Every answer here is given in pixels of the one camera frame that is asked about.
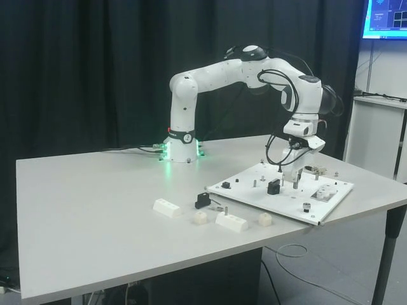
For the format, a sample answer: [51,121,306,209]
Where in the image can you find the grey D-SUB plug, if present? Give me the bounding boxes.
[303,165,328,176]

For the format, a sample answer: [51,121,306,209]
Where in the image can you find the black box under table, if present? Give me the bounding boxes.
[81,247,265,305]

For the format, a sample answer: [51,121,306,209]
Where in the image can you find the blue screen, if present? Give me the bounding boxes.
[362,0,407,41]

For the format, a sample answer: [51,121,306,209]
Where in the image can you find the white task board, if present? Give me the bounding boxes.
[205,162,355,227]

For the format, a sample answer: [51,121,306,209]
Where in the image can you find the thin black rod on wire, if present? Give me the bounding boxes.
[265,132,289,174]

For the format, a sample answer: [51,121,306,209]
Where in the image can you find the black plug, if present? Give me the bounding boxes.
[194,192,211,210]

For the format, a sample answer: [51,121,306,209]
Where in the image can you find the black base cable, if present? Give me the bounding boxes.
[104,143,168,156]

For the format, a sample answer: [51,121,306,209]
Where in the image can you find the white cabinet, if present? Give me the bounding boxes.
[343,94,407,184]

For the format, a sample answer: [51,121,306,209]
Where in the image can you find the grey floor cable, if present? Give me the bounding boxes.
[275,243,312,305]

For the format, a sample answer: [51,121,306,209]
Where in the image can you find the black curtains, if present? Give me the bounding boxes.
[0,0,364,287]

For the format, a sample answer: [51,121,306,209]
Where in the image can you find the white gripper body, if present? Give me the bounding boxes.
[282,146,307,182]

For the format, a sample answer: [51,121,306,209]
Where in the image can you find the long white peg holder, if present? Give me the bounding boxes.
[215,213,249,233]
[153,199,184,219]

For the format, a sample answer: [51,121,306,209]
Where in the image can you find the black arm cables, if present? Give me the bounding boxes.
[256,46,346,120]

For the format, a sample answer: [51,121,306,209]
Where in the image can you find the dark table leg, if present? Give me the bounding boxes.
[371,203,407,305]

